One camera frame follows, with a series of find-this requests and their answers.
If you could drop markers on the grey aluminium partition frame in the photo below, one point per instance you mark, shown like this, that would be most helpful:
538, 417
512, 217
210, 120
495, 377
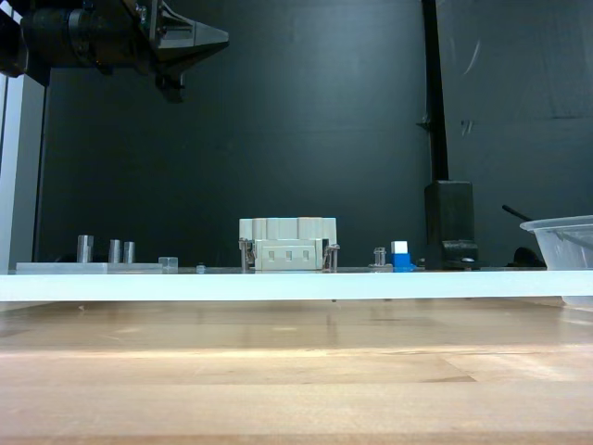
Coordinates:
23, 185

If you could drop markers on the small clear cube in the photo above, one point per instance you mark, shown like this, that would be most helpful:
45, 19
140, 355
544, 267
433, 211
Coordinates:
168, 263

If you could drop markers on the black USB hub socket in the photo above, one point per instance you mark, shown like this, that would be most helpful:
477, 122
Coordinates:
449, 218

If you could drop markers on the small black dome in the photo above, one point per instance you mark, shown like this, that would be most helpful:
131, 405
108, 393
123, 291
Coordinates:
524, 258

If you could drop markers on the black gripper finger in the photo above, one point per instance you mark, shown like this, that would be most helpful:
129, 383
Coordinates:
185, 32
185, 60

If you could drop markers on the clear plastic tub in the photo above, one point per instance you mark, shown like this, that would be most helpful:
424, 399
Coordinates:
565, 245

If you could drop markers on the white mounting board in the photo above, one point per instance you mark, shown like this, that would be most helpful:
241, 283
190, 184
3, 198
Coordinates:
278, 285

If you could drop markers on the silver metal peg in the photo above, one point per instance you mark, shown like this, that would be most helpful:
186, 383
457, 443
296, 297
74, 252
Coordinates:
129, 253
85, 250
115, 252

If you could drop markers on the small silver connector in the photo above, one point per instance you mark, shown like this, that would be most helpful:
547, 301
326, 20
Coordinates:
378, 258

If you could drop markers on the beige connector housing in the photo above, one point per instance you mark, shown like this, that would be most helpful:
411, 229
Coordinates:
287, 245

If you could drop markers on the blue holder with white cube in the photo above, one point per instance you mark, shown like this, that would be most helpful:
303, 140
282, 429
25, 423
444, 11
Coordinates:
400, 259

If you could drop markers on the grey metal plate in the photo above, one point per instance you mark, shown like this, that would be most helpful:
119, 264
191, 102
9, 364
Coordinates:
60, 268

